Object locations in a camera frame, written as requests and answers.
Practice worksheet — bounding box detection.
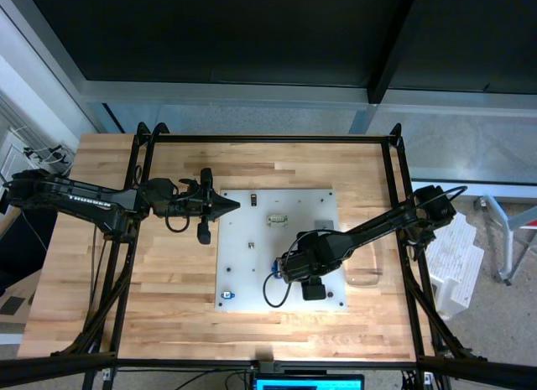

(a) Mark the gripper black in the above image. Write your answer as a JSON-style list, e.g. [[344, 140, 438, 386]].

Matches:
[[177, 168, 242, 246], [279, 251, 327, 304]]

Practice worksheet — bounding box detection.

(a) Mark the white plastic board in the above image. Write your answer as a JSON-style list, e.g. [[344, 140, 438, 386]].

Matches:
[[215, 189, 349, 313]]

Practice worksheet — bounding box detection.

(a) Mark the clear plastic tub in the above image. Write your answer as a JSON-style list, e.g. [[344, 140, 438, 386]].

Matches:
[[343, 228, 385, 289]]

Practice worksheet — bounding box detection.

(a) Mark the laptop screen blue edge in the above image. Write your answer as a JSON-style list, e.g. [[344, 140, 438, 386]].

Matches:
[[253, 373, 365, 390]]

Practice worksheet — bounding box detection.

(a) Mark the white step stool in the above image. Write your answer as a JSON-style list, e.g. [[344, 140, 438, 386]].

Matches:
[[423, 212, 486, 322]]

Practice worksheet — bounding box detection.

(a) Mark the grey metal stand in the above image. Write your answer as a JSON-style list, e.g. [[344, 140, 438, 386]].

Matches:
[[473, 195, 537, 287]]

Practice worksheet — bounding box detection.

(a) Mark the cardboard box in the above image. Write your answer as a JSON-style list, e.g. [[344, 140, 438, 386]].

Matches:
[[0, 268, 43, 324]]

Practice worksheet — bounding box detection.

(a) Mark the wrist camera black cable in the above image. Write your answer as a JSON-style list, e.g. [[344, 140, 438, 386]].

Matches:
[[164, 205, 191, 234], [263, 232, 303, 309]]

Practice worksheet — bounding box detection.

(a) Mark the black aluminium frame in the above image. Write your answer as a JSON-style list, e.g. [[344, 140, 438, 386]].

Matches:
[[0, 121, 537, 390]]

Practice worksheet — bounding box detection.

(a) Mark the arm thick black cable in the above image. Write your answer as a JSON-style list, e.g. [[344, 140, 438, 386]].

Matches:
[[413, 185, 469, 209]]

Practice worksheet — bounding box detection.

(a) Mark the black and white cable bundle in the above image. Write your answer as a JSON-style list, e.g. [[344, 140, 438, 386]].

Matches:
[[23, 144, 75, 164]]

